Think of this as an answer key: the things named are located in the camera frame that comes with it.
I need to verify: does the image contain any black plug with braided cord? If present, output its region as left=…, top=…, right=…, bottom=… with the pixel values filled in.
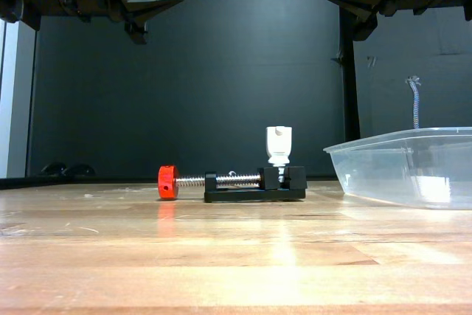
left=404, top=75, right=422, bottom=131

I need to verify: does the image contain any white receptacle socket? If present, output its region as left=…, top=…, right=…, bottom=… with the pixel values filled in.
left=265, top=125, right=294, bottom=184

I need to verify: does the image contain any clear plastic tub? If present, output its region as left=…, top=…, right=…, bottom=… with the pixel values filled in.
left=322, top=126, right=472, bottom=211

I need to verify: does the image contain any black clamp with red knob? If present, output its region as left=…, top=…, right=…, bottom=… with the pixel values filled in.
left=157, top=164, right=308, bottom=204

